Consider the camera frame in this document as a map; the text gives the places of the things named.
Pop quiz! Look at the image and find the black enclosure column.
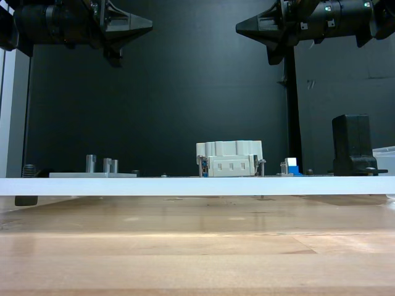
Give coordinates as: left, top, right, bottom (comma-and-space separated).
276, 43, 306, 175

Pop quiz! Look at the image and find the grey metal base plate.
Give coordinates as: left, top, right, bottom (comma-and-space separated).
49, 172, 138, 179

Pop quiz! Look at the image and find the black USB socket mount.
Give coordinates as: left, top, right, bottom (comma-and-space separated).
327, 113, 389, 177

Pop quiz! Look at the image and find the blue and white connector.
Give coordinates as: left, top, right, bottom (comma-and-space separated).
284, 157, 301, 176

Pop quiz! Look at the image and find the grey aluminium enclosure post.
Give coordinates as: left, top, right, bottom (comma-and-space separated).
0, 46, 31, 179

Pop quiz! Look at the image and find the clear plastic tub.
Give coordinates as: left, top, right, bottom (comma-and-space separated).
372, 147, 395, 203

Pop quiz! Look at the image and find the silver slotted metal post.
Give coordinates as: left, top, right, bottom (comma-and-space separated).
86, 154, 98, 174
103, 158, 119, 174

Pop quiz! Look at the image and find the white task board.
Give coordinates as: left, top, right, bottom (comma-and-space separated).
0, 177, 395, 197

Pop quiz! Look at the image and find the beige connector housing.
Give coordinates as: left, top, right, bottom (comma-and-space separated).
196, 140, 264, 178

